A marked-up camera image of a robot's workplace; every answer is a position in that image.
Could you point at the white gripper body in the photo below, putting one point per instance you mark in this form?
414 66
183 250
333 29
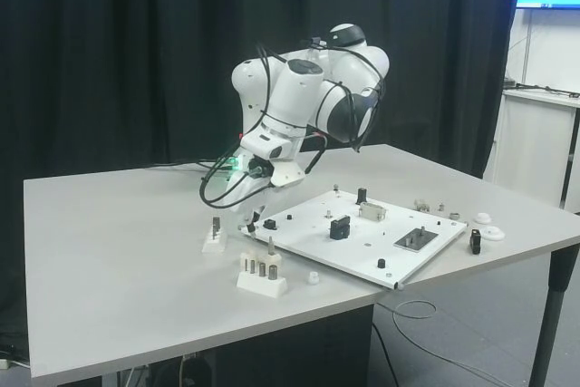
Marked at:
247 196

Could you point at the white task board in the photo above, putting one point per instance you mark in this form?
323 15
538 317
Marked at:
317 246

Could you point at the large metal round peg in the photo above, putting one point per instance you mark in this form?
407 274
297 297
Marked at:
272 274

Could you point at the thin metal square peg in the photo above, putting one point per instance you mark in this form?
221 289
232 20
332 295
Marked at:
270 245

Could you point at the white small gear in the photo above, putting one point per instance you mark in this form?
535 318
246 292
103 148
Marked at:
312 278

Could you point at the small white stepped holder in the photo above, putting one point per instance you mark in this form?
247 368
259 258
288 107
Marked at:
214 243

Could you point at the wide white peg holder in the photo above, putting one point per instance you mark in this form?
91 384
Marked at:
263 287

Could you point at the white medium gear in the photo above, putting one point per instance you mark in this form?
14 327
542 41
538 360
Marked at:
483 218

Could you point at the dark metal square peg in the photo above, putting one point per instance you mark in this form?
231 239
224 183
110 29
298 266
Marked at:
216 225

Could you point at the black D-SUB plug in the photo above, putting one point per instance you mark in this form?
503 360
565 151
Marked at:
475 242

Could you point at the pale Ethernet plug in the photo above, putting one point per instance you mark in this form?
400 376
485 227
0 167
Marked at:
421 204

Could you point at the white large gear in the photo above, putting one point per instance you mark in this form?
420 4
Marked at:
494 234

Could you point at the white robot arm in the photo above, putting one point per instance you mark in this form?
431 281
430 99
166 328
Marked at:
290 101

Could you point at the medium metal round peg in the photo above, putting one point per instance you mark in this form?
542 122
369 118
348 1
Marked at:
263 269

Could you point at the black curtain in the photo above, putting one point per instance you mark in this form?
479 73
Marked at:
113 65

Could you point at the small metal round peg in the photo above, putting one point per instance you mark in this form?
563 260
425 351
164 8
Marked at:
252 267

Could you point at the black table leg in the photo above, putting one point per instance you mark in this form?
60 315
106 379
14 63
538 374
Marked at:
550 323

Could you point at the white cabinet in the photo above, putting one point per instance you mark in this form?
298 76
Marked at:
530 147

